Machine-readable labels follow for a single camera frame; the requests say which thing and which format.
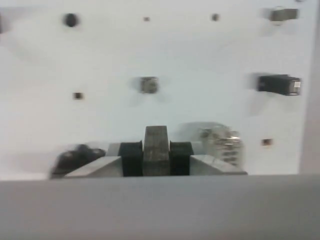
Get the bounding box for black D-SUB plug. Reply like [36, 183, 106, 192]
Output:
[49, 143, 107, 179]

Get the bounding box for small black round knob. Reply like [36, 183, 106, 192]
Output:
[62, 12, 80, 28]

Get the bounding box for white task board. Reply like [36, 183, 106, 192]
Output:
[0, 4, 315, 181]

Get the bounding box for pale waterproof plug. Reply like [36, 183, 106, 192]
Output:
[197, 121, 245, 168]

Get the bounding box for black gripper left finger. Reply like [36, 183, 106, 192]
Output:
[63, 140, 145, 178]

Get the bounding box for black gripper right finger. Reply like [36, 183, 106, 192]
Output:
[169, 140, 249, 177]

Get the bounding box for large metal square peg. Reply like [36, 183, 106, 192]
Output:
[269, 7, 300, 21]

